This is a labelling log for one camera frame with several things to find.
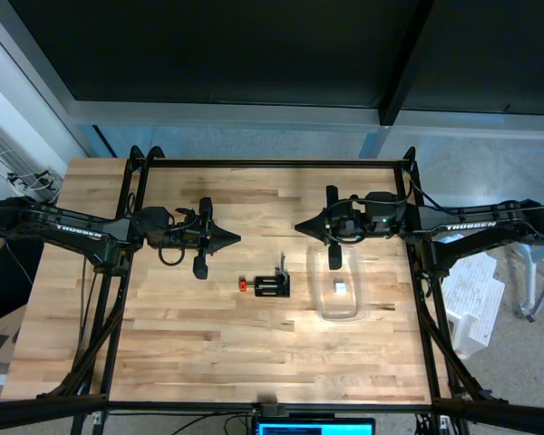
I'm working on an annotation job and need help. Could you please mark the silver metal stand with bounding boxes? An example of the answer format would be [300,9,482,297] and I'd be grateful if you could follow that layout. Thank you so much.
[510,239,544,324]

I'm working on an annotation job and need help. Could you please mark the laptop screen with blue edge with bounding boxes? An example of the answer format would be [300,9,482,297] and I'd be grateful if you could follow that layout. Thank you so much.
[252,416,376,435]

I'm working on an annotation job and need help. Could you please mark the brown cardboard box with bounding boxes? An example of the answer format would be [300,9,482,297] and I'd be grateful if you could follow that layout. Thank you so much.
[0,303,28,363]

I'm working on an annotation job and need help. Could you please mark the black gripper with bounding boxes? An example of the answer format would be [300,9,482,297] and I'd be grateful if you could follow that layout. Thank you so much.
[175,196,242,281]
[294,184,366,272]

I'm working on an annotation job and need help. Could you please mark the white cables with plugs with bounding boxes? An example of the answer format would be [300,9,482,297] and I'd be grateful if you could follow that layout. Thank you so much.
[4,169,61,200]

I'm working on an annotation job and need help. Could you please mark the small black table camera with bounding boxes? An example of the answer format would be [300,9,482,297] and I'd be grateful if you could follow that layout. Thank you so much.
[257,392,286,416]

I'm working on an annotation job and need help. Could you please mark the black vise with red knob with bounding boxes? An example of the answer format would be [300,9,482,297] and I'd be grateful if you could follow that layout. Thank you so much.
[238,273,293,300]

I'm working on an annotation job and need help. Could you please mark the black aluminium table frame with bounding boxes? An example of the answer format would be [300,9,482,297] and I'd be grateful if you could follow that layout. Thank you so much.
[0,144,544,435]

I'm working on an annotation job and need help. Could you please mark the clear plastic tub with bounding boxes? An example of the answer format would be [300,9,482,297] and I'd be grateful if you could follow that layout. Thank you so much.
[307,244,371,324]

